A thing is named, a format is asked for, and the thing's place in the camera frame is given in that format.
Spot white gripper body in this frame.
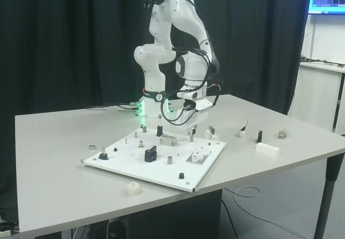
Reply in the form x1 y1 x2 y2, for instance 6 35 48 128
175 106 210 132

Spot long white peg holder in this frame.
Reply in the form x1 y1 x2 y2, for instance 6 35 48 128
255 142 280 156

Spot white large gear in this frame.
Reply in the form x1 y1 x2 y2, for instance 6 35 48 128
198 145 213 157

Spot black D-SUB plug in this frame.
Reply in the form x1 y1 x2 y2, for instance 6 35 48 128
144 145 158 163

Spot white task board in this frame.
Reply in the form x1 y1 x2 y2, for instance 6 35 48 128
82 126 227 193

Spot small white cube holder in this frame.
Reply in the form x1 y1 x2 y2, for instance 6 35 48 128
126 180 142 197

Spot white cabinet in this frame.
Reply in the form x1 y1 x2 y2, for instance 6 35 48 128
289 58 345 136

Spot black table leg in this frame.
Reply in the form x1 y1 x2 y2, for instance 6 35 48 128
313 157 340 239

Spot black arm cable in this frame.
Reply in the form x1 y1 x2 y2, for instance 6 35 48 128
143 0 221 126

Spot white holder with cabled plug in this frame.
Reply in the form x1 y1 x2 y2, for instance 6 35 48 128
237 119 250 138

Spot black base cables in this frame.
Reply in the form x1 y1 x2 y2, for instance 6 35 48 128
91 102 142 112

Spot grey floor cable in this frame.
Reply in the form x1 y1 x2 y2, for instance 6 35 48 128
221 186 318 239

